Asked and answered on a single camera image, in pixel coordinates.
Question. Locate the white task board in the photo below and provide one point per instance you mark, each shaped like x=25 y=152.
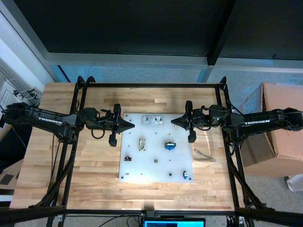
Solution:
x=144 y=170

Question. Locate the black block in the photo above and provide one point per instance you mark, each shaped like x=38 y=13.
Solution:
x=128 y=158

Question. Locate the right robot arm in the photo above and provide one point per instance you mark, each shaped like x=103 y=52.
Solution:
x=255 y=123

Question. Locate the small blue socket block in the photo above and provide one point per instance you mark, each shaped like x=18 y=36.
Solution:
x=185 y=176

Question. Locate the small steel post fitting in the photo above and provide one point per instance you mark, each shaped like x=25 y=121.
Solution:
x=156 y=161

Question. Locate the large blue socket block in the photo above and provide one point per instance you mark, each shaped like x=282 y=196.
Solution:
x=169 y=148

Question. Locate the clear plastic container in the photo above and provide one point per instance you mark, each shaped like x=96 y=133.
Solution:
x=206 y=160

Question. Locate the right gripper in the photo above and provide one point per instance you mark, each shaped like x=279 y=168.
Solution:
x=189 y=118

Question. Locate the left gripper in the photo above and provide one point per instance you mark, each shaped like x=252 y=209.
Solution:
x=117 y=123

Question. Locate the blue screen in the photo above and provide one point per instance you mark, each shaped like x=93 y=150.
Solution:
x=172 y=223

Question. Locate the beige many-pin connector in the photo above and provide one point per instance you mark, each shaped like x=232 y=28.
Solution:
x=142 y=144

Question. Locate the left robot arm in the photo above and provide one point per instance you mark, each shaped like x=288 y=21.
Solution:
x=47 y=120

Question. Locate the cardboard box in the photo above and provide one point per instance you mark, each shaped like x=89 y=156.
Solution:
x=284 y=151

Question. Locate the black frame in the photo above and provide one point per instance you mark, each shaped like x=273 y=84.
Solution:
x=151 y=84

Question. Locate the clear peg block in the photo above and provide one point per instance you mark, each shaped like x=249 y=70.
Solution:
x=152 y=124

